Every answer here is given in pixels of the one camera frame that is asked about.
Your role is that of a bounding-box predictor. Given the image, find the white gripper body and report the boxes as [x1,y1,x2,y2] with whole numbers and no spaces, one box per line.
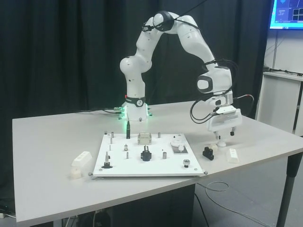
[206,111,242,133]

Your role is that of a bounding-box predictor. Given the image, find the white large gear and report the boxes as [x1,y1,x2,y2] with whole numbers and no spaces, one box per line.
[169,135,183,147]

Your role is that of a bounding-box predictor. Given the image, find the black D-SUB plug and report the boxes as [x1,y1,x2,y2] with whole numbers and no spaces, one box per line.
[202,146,215,160]

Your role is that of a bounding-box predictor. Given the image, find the metal square block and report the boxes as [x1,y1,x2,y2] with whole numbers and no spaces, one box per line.
[137,132,152,146]

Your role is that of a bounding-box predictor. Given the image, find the black round-base plug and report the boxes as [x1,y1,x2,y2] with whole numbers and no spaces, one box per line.
[140,146,152,162]

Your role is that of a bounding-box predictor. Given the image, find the grey table leg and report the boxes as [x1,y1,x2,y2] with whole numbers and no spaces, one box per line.
[276,155,300,227]

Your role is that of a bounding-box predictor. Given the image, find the metal bolt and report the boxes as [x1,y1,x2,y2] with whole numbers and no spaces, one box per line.
[101,152,112,169]

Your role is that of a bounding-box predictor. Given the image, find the blue screen monitor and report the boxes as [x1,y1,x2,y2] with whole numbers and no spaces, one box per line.
[269,0,303,31]

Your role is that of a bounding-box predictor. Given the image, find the black curtain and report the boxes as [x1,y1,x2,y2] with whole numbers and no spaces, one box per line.
[0,0,272,213]

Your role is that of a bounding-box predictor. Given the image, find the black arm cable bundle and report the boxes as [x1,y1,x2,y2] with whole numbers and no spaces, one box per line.
[188,98,220,123]

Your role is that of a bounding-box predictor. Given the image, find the grey floor cable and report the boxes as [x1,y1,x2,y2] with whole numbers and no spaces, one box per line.
[205,181,280,227]

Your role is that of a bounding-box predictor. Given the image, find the black base cables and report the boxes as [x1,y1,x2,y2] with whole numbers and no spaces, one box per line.
[80,107,124,117]

